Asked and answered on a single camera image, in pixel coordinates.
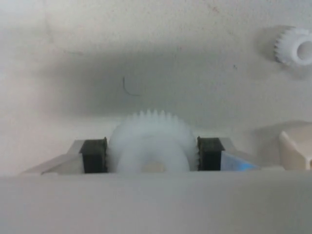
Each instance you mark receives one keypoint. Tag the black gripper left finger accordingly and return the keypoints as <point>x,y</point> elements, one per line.
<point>93,156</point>

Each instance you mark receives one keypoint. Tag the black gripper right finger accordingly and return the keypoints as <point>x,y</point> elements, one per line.
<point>209,156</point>

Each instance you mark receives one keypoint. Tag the white medium gear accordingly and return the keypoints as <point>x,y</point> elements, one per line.
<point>151,136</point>

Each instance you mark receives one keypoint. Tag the white small gear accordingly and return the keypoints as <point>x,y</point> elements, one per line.
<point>296,47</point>

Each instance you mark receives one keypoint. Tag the cream small holder block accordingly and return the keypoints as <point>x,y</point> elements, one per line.
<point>295,151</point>

